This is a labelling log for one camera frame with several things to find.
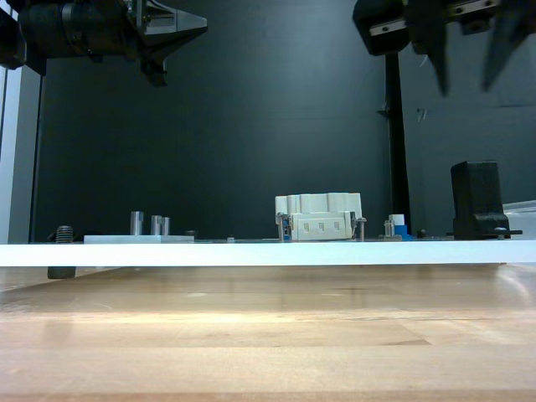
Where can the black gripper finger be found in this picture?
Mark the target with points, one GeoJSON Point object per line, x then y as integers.
{"type": "Point", "coordinates": [435, 46]}
{"type": "Point", "coordinates": [504, 37]}
{"type": "Point", "coordinates": [167, 42]}
{"type": "Point", "coordinates": [184, 21]}

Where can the black bar holder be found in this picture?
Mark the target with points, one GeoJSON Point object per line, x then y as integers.
{"type": "Point", "coordinates": [475, 197]}

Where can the white taskboard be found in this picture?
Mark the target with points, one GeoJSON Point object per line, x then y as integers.
{"type": "Point", "coordinates": [268, 254]}

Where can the clear plastic tub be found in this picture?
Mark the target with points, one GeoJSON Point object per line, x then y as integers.
{"type": "Point", "coordinates": [521, 218]}

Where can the silver metal peg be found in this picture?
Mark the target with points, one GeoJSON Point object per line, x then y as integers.
{"type": "Point", "coordinates": [159, 226]}
{"type": "Point", "coordinates": [137, 224]}

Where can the small blue white socket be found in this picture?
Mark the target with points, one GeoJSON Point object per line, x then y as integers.
{"type": "Point", "coordinates": [401, 232]}

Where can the small metal clamp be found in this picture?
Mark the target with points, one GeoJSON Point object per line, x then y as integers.
{"type": "Point", "coordinates": [388, 230]}

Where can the beige connector housing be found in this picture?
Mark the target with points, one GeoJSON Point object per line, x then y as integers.
{"type": "Point", "coordinates": [318, 226]}

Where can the grey metal plate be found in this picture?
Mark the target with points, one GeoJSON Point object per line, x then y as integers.
{"type": "Point", "coordinates": [138, 239]}

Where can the blue connector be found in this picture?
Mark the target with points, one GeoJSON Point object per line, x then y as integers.
{"type": "Point", "coordinates": [285, 230]}

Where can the black board foot screw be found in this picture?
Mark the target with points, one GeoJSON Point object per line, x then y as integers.
{"type": "Point", "coordinates": [63, 234]}

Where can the black aluminium frame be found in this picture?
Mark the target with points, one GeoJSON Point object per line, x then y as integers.
{"type": "Point", "coordinates": [398, 146]}

